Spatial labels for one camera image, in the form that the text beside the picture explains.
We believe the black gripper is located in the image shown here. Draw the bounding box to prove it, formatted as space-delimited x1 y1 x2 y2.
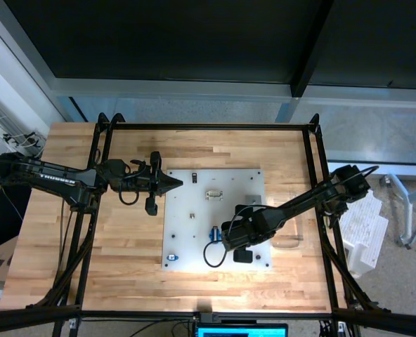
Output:
123 151 185 216
221 209 266 264

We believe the blue round holder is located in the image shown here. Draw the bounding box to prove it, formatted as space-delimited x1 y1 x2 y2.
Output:
207 225 224 244

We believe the clear plastic tub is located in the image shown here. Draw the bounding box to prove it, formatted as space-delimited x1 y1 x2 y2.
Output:
265 194 305 250

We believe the white board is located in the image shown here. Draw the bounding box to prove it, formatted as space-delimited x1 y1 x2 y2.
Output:
162 168 275 272

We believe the blue laptop screen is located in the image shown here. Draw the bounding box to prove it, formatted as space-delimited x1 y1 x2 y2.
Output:
193 322 290 337

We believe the white step stool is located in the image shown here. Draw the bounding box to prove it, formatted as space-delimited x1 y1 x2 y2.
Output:
339 195 391 279

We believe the grey metal chair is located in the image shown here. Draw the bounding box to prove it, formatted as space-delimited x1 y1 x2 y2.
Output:
381 173 416 249

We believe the cardboard box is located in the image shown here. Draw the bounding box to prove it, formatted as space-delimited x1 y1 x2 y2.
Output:
0 234 20 293

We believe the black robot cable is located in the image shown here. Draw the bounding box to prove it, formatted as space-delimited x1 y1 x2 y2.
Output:
128 159 151 176
117 182 141 206
330 164 380 189
230 204 257 230
202 239 230 270

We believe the black aluminium frame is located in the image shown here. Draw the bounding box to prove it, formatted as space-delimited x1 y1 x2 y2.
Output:
0 112 394 337

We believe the white cable bundle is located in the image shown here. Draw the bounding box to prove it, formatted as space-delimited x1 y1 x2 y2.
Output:
0 130 43 150

